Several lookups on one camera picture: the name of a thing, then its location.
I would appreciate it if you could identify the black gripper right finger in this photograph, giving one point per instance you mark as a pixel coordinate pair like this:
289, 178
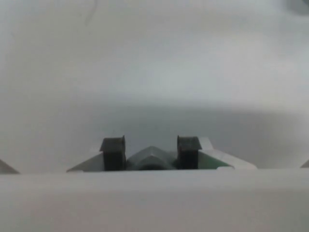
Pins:
189, 154

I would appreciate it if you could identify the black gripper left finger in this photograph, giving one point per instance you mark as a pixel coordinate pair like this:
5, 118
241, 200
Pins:
113, 154

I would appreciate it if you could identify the white task board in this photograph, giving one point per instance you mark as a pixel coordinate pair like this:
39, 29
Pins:
144, 60

